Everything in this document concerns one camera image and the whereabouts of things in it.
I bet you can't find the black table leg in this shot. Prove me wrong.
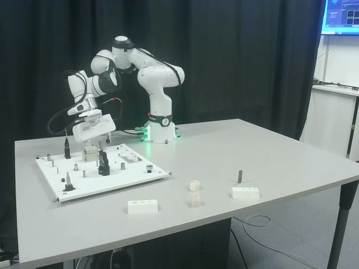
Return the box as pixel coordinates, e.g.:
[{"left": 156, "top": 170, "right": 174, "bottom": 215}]
[{"left": 327, "top": 179, "right": 359, "bottom": 269}]

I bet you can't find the black and metal plug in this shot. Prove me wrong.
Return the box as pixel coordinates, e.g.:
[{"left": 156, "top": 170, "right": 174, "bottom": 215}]
[{"left": 63, "top": 172, "right": 76, "bottom": 193}]

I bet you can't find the white task board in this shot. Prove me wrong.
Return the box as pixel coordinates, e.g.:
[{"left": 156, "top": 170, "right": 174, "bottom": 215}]
[{"left": 35, "top": 143, "right": 172, "bottom": 203}]

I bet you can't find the black curtain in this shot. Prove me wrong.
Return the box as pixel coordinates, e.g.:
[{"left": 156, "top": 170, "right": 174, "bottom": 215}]
[{"left": 0, "top": 0, "right": 329, "bottom": 142}]

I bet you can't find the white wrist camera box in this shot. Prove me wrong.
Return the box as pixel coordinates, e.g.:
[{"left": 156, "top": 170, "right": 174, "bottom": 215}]
[{"left": 67, "top": 103, "right": 86, "bottom": 117}]

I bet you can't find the blue screen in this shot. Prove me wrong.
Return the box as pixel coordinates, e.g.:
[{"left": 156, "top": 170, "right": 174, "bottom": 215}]
[{"left": 320, "top": 0, "right": 359, "bottom": 36}]

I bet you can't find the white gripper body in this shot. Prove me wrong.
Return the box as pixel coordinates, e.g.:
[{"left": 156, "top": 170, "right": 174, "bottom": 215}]
[{"left": 72, "top": 114, "right": 116, "bottom": 142}]

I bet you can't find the black looped gripper cable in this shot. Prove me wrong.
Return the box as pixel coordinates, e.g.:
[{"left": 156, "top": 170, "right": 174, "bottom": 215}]
[{"left": 47, "top": 97, "right": 125, "bottom": 135}]

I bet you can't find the grey floor cable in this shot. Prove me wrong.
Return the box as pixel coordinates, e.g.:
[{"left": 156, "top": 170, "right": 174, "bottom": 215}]
[{"left": 242, "top": 215, "right": 359, "bottom": 269}]

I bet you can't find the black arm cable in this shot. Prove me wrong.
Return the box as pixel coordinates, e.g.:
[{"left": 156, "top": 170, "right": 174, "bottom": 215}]
[{"left": 131, "top": 44, "right": 181, "bottom": 86}]

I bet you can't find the white cabinet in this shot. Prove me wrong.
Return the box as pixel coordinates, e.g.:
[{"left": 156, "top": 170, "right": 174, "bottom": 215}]
[{"left": 299, "top": 83, "right": 359, "bottom": 163}]

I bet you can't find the white long peg holder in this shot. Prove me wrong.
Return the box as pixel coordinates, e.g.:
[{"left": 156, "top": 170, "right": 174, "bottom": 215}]
[
  {"left": 231, "top": 187, "right": 260, "bottom": 200},
  {"left": 127, "top": 199, "right": 159, "bottom": 215}
]

